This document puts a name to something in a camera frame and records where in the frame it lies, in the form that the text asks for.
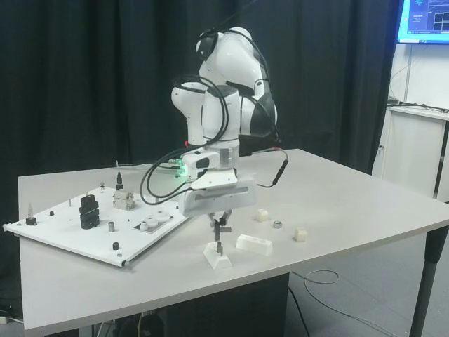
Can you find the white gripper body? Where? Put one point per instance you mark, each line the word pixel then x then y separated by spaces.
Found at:
pixel 224 200

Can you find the metal square peg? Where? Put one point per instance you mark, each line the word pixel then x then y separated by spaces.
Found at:
pixel 217 233
pixel 219 248

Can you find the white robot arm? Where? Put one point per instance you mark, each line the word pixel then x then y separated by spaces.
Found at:
pixel 224 133

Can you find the white peg holder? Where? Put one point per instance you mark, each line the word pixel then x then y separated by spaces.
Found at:
pixel 217 260
pixel 254 245

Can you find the small white cube holder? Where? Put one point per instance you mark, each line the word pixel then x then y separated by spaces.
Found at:
pixel 262 215
pixel 301 235

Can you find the metal BNC plug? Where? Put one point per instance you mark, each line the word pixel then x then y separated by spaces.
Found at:
pixel 277 224

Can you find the white medium gear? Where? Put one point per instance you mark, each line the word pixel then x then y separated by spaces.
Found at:
pixel 152 222

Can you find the white small gear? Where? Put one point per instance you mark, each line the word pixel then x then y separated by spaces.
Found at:
pixel 145 225

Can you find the grey rectangular connector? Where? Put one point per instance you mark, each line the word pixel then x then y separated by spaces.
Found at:
pixel 122 201

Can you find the black waterproof plug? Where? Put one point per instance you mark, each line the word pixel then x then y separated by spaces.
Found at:
pixel 119 177

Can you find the black D-SUB plug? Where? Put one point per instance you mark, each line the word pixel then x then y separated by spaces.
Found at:
pixel 89 212

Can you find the white task board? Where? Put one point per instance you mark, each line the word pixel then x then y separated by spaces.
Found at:
pixel 63 242

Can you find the white cabinet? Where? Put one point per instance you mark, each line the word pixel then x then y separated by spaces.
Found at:
pixel 410 151

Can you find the black curtain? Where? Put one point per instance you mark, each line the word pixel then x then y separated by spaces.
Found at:
pixel 70 70

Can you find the black table leg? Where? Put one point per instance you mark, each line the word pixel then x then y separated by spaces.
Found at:
pixel 426 281

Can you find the blue screen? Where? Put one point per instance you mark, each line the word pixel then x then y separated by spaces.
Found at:
pixel 426 19

